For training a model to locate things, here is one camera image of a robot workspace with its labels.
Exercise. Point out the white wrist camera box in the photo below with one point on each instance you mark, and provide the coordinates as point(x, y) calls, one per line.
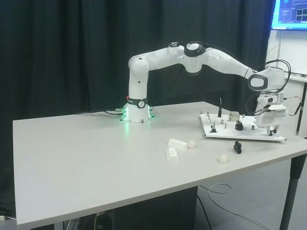
point(263, 100)

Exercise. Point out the white holder with holes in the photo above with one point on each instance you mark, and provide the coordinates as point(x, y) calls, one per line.
point(171, 156)
point(177, 144)

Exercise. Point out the black block plug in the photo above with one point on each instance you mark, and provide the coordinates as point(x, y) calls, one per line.
point(238, 126)
point(237, 147)

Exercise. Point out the short metal peg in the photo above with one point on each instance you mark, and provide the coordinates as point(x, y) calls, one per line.
point(225, 124)

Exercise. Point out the white power strip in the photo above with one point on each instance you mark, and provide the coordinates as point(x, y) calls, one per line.
point(2, 218)

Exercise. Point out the white task board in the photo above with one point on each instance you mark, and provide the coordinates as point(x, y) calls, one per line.
point(230, 134)

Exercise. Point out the metal barrel plug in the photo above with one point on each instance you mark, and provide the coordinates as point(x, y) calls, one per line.
point(214, 125)

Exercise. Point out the black curtains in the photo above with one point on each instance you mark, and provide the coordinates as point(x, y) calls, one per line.
point(72, 48)

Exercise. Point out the black box under table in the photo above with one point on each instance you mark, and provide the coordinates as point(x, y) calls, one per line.
point(156, 210)

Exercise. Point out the blue screen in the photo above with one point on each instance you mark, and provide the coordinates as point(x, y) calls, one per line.
point(290, 14)

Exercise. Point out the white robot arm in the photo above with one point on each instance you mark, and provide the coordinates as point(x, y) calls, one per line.
point(139, 79)

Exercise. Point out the black table leg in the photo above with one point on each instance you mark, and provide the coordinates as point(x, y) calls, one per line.
point(291, 182)

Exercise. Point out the small white cube holder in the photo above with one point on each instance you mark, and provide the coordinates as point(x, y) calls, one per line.
point(222, 158)
point(192, 144)

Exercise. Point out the pale connector block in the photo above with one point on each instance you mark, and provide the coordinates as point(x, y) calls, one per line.
point(233, 117)

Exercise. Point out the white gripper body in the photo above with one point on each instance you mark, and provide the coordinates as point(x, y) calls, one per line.
point(271, 118)

